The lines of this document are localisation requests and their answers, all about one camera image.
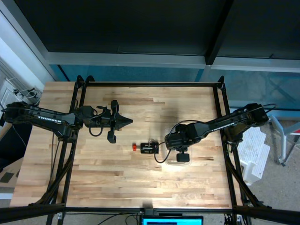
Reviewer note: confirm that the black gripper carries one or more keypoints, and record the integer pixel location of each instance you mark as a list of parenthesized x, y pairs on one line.
[(113, 122), (178, 141)]

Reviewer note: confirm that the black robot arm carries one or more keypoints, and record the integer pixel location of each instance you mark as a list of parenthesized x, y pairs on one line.
[(47, 118), (225, 125)]

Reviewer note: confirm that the black vise with red knob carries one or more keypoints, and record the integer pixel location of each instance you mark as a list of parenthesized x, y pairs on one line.
[(147, 148)]

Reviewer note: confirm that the white ribbed plastic block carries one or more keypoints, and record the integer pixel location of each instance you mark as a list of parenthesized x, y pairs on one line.
[(253, 159)]

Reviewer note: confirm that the screen with blue edge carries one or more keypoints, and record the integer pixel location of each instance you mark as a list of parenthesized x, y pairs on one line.
[(171, 221)]

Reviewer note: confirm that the brown cardboard box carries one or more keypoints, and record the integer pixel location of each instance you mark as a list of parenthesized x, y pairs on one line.
[(17, 167)]

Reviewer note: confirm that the black metal frame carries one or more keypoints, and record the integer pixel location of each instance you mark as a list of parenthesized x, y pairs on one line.
[(150, 84)]

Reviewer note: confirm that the black curved frame bracket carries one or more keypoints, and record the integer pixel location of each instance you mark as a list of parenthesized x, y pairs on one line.
[(78, 78), (89, 76), (221, 78)]

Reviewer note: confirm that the small black camera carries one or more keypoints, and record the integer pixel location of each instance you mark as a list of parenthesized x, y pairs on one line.
[(148, 211)]

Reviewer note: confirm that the grey metal chair frame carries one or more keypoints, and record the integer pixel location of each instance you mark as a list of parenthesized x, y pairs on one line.
[(283, 150)]

